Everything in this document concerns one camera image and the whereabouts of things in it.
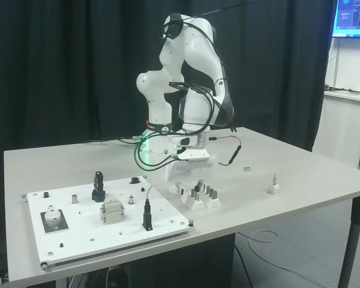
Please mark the blue screen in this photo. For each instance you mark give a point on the blue screen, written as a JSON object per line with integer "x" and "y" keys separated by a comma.
{"x": 354, "y": 18}

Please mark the small white peg holder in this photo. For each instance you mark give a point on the small white peg holder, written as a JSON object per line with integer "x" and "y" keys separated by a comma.
{"x": 274, "y": 189}

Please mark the black D-SUB plug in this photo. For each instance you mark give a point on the black D-SUB plug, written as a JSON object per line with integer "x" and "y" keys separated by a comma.
{"x": 98, "y": 192}

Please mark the dark table leg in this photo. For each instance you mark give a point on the dark table leg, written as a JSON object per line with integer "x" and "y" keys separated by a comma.
{"x": 355, "y": 240}

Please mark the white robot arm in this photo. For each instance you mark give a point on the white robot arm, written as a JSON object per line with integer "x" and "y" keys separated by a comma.
{"x": 195, "y": 39}

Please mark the thin metal peg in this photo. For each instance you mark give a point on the thin metal peg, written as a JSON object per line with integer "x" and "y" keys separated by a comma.
{"x": 274, "y": 179}

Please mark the white square peg holder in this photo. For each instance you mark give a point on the white square peg holder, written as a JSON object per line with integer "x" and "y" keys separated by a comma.
{"x": 213, "y": 203}

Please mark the beige waterproof plug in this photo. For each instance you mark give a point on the beige waterproof plug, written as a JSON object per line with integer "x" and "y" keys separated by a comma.
{"x": 112, "y": 212}

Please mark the metal BNC plug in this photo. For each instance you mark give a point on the metal BNC plug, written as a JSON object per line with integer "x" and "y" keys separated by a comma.
{"x": 131, "y": 199}

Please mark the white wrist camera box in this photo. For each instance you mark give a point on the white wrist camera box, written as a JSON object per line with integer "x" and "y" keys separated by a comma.
{"x": 184, "y": 141}

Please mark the flat white mounting plate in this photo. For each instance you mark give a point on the flat white mounting plate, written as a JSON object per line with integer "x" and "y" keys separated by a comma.
{"x": 195, "y": 154}

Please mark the white cabinet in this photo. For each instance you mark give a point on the white cabinet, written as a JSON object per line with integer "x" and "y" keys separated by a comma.
{"x": 345, "y": 129}

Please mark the white round peg holder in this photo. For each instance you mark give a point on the white round peg holder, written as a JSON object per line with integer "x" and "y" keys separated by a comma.
{"x": 192, "y": 204}

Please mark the metal hex nut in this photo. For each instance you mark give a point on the metal hex nut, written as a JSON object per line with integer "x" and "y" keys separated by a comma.
{"x": 247, "y": 169}

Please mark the black curtain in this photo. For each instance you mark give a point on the black curtain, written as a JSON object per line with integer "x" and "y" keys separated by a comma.
{"x": 63, "y": 75}

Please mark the white task board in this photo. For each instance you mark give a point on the white task board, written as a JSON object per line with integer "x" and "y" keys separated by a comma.
{"x": 87, "y": 237}

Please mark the white medium gear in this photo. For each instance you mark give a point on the white medium gear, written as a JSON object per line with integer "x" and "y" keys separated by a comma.
{"x": 52, "y": 213}

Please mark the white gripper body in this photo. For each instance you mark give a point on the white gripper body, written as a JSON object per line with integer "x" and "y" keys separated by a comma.
{"x": 183, "y": 172}

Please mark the metal round peg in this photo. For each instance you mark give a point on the metal round peg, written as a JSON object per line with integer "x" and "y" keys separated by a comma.
{"x": 74, "y": 199}
{"x": 196, "y": 195}

